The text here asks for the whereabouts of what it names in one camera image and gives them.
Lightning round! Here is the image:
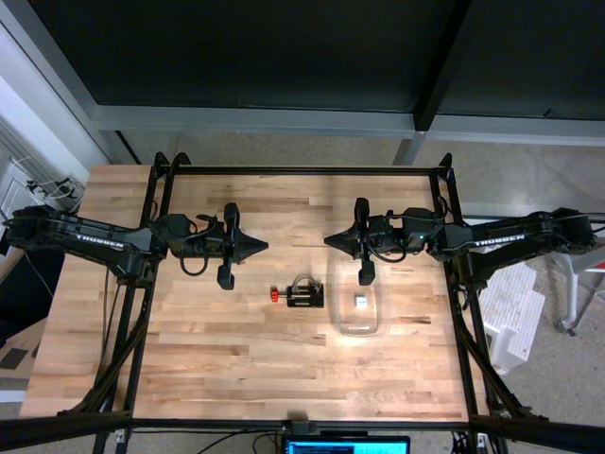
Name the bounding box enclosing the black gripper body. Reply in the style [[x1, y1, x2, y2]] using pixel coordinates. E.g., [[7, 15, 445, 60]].
[[205, 202, 245, 291], [352, 198, 403, 287]]

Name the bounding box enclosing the black clamp with red knob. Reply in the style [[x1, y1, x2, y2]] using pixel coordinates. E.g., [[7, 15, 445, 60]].
[[269, 275, 326, 309]]

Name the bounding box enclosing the clear plastic tub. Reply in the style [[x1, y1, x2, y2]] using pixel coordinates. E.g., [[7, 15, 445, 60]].
[[329, 258, 391, 340]]

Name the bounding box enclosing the white step stool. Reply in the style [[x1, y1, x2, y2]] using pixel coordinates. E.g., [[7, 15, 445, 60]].
[[476, 262, 545, 377]]

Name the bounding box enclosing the laptop screen with blue edge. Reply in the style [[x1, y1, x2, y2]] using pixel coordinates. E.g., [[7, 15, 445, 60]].
[[282, 434, 411, 454]]

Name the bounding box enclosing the grey metal chair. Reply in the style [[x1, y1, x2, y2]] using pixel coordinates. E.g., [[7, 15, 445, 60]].
[[550, 243, 605, 338]]

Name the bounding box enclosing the cardboard box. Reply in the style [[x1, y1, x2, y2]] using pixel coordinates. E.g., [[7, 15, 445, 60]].
[[0, 316, 48, 379]]

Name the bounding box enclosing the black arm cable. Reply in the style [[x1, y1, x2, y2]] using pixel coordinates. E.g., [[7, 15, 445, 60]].
[[179, 253, 210, 277], [372, 243, 407, 263]]

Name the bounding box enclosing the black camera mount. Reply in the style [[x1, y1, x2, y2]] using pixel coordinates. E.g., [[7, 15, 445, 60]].
[[283, 410, 316, 434]]

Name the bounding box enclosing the white cable bundle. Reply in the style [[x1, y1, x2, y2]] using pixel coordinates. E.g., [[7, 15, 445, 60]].
[[26, 177, 79, 200]]

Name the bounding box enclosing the black metal frame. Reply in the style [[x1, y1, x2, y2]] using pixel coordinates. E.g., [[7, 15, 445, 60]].
[[0, 150, 605, 454]]

